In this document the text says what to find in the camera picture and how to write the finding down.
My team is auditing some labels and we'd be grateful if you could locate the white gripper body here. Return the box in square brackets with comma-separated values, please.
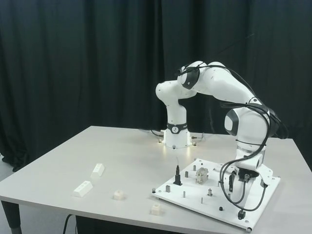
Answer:
[232, 180, 260, 208]

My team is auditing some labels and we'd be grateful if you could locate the long white peg holder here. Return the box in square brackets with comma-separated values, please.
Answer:
[90, 163, 106, 178]
[71, 180, 94, 198]

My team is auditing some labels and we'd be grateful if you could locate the black curtain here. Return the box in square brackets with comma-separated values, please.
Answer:
[0, 0, 312, 173]

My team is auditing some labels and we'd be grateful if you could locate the black looped wrist cable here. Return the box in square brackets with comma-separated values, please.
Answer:
[218, 143, 269, 212]

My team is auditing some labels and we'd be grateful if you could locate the black table leg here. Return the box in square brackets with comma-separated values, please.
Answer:
[1, 201, 21, 234]

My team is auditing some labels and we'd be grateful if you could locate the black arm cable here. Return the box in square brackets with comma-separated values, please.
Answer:
[175, 60, 291, 147]

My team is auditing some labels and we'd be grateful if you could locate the thin black rod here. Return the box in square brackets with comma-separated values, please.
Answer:
[228, 170, 236, 194]

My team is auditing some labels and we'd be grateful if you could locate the black plug with short cable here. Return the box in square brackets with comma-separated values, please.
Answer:
[173, 157, 183, 185]

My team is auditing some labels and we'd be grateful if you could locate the thick black floor cable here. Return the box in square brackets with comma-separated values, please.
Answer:
[62, 214, 74, 234]

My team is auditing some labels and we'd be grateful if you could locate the small white plug holder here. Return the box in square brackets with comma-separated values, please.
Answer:
[113, 189, 127, 201]
[150, 204, 163, 216]

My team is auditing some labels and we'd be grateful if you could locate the white task board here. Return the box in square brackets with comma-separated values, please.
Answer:
[150, 157, 281, 232]

